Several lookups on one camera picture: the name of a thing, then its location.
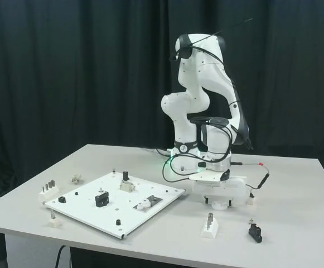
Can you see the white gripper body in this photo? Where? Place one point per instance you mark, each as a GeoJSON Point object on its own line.
{"type": "Point", "coordinates": [234, 190]}

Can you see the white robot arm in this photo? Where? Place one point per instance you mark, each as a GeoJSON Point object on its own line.
{"type": "Point", "coordinates": [195, 83]}

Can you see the white medium gear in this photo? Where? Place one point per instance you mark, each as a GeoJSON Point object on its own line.
{"type": "Point", "coordinates": [146, 203]}

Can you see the white small gear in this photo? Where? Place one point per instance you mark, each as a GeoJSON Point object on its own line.
{"type": "Point", "coordinates": [141, 207]}

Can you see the metal large round peg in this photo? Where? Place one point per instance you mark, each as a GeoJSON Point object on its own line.
{"type": "Point", "coordinates": [211, 217]}

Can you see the small white plug holder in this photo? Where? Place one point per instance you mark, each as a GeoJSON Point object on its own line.
{"type": "Point", "coordinates": [251, 201]}

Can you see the flat white mounting plate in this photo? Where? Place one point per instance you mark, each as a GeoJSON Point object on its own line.
{"type": "Point", "coordinates": [206, 176]}

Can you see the metal small round peg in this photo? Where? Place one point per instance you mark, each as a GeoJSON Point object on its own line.
{"type": "Point", "coordinates": [208, 226]}

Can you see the metal BNC plug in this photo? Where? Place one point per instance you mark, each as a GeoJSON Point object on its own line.
{"type": "Point", "coordinates": [251, 222]}

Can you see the white round peg holder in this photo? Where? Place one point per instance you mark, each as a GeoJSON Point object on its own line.
{"type": "Point", "coordinates": [209, 233]}

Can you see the black D-SUB plug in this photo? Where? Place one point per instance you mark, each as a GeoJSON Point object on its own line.
{"type": "Point", "coordinates": [255, 232]}

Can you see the black waterproof plug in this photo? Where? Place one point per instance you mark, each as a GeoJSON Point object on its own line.
{"type": "Point", "coordinates": [101, 200]}

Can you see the white task board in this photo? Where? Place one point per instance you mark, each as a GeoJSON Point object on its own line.
{"type": "Point", "coordinates": [94, 215]}

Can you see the small white bolt holder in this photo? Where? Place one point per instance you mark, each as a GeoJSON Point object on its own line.
{"type": "Point", "coordinates": [55, 222]}

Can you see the metal large square peg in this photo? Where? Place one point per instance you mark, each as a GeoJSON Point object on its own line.
{"type": "Point", "coordinates": [52, 184]}

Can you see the white square peg holder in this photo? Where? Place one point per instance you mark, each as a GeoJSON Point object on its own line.
{"type": "Point", "coordinates": [50, 193]}

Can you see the metal medium square peg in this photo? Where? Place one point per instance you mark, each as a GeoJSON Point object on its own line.
{"type": "Point", "coordinates": [47, 186]}

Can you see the metal small square peg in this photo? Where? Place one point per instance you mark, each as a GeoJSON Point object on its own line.
{"type": "Point", "coordinates": [43, 187]}

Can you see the black curtain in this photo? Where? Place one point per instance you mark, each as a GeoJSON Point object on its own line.
{"type": "Point", "coordinates": [67, 69]}

